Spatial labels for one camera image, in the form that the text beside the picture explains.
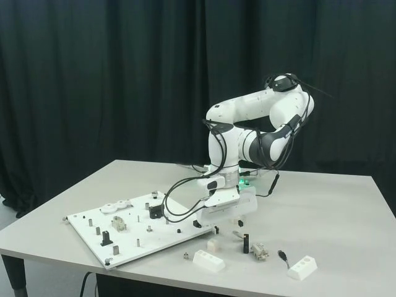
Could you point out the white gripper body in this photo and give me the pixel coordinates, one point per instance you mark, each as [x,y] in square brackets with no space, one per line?
[247,201]

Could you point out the metal bolt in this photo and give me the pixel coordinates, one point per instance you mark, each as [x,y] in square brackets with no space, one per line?
[149,229]

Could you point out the black USB plug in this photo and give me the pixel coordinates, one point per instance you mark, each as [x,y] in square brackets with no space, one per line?
[282,254]

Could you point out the black curtain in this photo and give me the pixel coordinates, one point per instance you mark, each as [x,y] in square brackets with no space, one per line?
[92,77]

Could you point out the white large gear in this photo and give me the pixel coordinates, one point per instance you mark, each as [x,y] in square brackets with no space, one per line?
[107,208]

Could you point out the metal BNC plug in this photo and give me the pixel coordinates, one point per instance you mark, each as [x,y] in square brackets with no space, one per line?
[154,195]

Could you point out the medium metal square peg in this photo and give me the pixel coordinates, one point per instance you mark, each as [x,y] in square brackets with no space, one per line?
[97,231]

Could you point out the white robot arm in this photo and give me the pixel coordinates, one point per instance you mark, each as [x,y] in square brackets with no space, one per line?
[229,145]

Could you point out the thin black rod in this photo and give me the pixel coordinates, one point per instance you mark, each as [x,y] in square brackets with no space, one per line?
[274,183]

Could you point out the white peg holder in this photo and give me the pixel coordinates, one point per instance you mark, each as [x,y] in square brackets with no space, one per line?
[208,261]
[302,268]

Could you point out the beige metal connector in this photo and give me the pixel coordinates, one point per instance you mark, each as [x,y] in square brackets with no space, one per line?
[258,249]
[119,224]

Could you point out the black table leg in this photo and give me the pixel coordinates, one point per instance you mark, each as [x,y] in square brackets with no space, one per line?
[12,273]

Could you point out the white medium gear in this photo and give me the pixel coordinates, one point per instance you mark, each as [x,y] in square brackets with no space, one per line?
[122,204]

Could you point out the small white cube holder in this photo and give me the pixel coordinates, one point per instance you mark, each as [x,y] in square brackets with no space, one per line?
[214,245]

